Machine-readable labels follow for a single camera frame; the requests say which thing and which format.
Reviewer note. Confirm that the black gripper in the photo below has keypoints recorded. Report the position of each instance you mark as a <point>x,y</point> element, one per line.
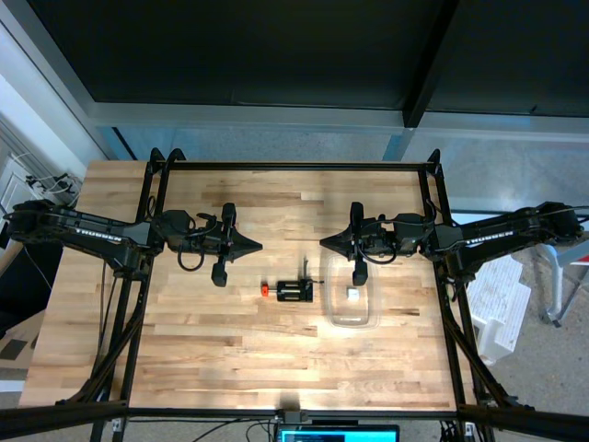
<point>360,274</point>
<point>221,274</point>

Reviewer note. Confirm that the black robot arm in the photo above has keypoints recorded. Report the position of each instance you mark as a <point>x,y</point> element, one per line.
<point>488,239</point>
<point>92,235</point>

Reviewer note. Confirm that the small white block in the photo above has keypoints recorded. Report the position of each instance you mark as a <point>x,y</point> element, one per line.
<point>353,293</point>

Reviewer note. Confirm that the black vise with red knob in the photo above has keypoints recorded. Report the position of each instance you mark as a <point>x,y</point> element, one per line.
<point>294,291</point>

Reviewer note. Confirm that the clear plastic tub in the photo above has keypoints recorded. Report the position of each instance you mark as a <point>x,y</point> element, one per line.
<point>349,317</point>

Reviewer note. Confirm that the white stepped foam block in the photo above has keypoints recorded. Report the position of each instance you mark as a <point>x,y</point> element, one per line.
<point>499,304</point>

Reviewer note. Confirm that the laptop screen with blue edge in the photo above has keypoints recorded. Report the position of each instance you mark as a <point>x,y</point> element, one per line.
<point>338,435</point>

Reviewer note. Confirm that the grey metal stand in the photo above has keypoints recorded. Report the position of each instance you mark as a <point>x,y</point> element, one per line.
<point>554,285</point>

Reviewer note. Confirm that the large black floor object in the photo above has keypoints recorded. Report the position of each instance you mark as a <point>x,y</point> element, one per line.
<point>23,285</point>

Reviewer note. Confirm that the red and white panel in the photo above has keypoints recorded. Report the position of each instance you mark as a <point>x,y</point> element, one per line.
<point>580,253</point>

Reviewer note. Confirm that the brown cardboard box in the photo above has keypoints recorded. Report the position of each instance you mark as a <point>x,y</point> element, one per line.
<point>18,340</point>

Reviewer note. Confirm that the black curved frame bracket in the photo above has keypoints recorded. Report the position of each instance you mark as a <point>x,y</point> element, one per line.
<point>435,159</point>
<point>172,154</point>
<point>152,156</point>

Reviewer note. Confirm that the black wall column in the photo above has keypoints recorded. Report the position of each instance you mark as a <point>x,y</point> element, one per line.
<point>429,69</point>

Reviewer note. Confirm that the black aluminium frame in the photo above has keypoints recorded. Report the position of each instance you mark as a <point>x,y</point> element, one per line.
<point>60,414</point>

